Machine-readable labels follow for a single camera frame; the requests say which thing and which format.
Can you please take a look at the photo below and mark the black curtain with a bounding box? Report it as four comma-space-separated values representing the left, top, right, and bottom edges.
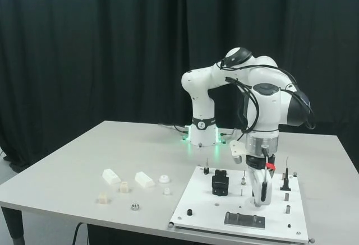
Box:
0, 0, 359, 170

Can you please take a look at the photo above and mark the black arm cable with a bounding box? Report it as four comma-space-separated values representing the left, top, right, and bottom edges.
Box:
225, 76, 260, 145
215, 58, 316, 130

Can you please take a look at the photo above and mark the white task board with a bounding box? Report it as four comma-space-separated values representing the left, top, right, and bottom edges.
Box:
169, 166, 305, 225

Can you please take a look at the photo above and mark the black D-SUB plug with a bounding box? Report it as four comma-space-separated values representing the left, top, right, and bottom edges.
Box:
210, 169, 231, 197

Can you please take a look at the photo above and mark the silver wrist ring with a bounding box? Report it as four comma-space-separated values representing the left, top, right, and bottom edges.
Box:
245, 131, 279, 156

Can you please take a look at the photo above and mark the grey table leg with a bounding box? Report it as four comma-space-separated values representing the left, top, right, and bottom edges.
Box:
1, 204, 24, 245

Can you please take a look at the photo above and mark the white long holder with holes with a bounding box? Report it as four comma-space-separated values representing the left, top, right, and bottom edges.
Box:
134, 171, 156, 188
102, 168, 122, 185

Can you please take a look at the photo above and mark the thin black rod red tag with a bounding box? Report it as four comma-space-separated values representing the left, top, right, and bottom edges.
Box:
260, 161, 277, 202

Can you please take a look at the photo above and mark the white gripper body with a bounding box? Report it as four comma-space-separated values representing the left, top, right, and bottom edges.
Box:
247, 167, 273, 206

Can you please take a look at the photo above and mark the black cable under table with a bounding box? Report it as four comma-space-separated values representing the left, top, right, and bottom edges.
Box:
73, 214, 88, 245

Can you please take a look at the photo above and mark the black base cable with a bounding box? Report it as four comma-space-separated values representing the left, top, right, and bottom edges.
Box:
158, 122, 192, 140

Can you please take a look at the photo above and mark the white flat mounting plate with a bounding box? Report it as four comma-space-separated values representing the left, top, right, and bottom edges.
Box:
229, 140, 248, 156

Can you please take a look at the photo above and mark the grey base cable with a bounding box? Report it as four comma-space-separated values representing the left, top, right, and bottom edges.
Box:
219, 128, 240, 140

